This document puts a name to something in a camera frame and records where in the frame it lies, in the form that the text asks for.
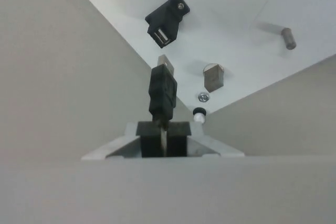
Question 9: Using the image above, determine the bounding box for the metal round peg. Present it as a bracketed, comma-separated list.
[280, 27, 297, 50]

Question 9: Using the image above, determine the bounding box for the black USB plug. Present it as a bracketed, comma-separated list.
[148, 54, 178, 156]

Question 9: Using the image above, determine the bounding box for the white task board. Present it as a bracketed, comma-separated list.
[62, 0, 336, 125]

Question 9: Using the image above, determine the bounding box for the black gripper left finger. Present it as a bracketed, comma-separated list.
[81, 121, 163, 161]

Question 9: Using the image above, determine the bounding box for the metal square peg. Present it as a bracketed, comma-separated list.
[203, 62, 225, 93]

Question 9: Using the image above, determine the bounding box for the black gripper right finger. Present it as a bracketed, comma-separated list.
[165, 121, 245, 158]

